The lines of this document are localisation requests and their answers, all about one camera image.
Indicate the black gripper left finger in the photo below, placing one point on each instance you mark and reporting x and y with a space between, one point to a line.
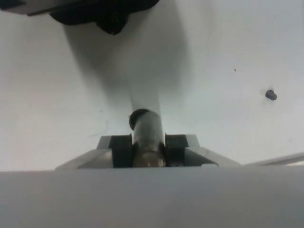
121 154

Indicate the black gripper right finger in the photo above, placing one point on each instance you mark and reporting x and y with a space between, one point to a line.
174 152

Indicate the widest metal round peg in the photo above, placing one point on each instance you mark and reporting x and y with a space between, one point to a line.
147 135

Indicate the white task board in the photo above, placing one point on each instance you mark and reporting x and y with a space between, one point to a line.
213 59

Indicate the small black stud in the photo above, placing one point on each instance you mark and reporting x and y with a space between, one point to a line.
271 95

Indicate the black D-SUB plug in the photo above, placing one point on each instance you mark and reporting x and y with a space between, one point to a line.
102 12

